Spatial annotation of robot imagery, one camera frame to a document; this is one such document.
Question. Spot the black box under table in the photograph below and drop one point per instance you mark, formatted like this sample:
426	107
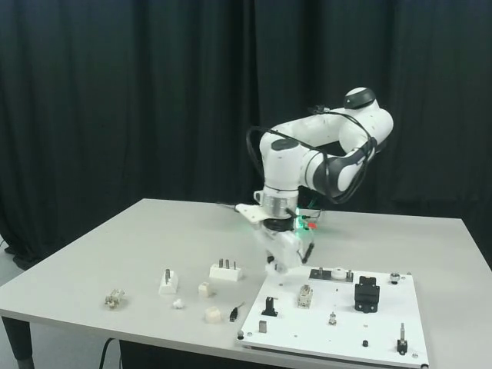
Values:
180	355

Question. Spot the metal square peg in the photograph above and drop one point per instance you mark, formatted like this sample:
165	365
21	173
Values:
263	326

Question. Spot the black D-SUB plug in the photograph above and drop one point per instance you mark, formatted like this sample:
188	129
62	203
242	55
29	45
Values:
367	296

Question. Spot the white task board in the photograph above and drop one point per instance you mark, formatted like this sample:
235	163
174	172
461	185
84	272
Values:
338	330

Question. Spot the white cube holder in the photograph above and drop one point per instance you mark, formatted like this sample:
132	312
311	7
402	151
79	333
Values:
213	314
205	290

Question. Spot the metal BNC plug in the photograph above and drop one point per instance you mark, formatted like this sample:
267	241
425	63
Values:
333	319

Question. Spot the white single peg holder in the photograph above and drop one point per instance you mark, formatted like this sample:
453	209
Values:
169	284

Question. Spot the white small gear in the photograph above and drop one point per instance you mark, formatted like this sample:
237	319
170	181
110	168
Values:
177	303

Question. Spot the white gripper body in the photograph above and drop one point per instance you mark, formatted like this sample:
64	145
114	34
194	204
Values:
286	248

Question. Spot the metal bolt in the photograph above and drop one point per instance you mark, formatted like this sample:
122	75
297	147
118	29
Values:
402	338

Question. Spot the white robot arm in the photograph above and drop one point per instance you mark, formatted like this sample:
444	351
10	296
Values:
346	127

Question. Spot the flat white mount plate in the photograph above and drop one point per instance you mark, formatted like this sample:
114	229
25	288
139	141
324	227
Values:
250	212

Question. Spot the small white camera box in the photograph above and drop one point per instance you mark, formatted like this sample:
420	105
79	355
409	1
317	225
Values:
258	196

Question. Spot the white three peg holder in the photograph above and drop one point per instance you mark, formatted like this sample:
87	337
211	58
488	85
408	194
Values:
227	271

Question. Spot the beige metal plug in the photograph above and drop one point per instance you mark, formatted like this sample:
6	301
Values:
304	296
115	299

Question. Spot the black USB plug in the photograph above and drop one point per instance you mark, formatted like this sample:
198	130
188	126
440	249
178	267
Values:
234	313

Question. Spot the black table leg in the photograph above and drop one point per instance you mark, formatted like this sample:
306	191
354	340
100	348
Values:
17	342

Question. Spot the black curtain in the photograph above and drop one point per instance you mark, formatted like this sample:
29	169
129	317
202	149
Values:
115	96

